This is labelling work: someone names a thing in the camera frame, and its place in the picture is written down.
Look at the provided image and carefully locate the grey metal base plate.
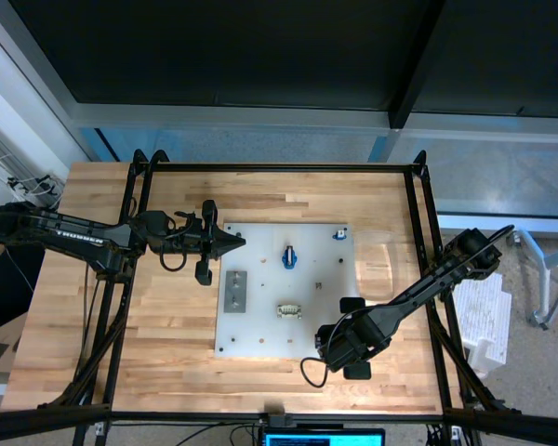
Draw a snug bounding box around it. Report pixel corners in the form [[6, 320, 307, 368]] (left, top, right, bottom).
[[222, 269, 249, 314]]

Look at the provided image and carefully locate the beige connector housing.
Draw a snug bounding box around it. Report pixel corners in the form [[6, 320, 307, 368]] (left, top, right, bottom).
[[276, 303, 304, 321]]

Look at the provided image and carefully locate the black vertical column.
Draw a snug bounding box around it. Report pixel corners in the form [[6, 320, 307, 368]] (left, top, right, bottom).
[[389, 0, 448, 130]]

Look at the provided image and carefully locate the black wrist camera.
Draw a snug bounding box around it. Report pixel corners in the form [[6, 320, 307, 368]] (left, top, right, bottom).
[[315, 323, 330, 357]]

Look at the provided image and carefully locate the grey metal cart frame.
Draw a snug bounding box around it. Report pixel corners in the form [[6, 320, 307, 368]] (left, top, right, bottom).
[[505, 226, 558, 332]]

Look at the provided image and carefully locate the white task board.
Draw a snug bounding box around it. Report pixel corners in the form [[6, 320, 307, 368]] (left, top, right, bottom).
[[212, 221, 360, 360]]

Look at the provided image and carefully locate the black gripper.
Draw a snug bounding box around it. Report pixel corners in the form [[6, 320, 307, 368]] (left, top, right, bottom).
[[160, 200, 246, 285], [328, 296, 373, 381]]

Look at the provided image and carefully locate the black low camera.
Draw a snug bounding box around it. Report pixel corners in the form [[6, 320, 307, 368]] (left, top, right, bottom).
[[263, 402, 288, 427]]

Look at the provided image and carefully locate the black table frame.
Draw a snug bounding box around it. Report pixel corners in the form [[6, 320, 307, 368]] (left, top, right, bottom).
[[0, 148, 558, 446]]

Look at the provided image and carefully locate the white foam block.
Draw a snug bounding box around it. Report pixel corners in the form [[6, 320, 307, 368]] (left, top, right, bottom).
[[449, 272, 513, 378]]

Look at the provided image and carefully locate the laptop screen with blue edge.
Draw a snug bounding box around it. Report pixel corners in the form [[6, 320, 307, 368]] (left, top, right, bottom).
[[259, 427, 386, 446]]

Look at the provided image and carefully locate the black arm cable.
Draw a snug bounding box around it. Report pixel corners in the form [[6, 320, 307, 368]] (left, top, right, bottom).
[[299, 320, 350, 387], [158, 241, 189, 274]]

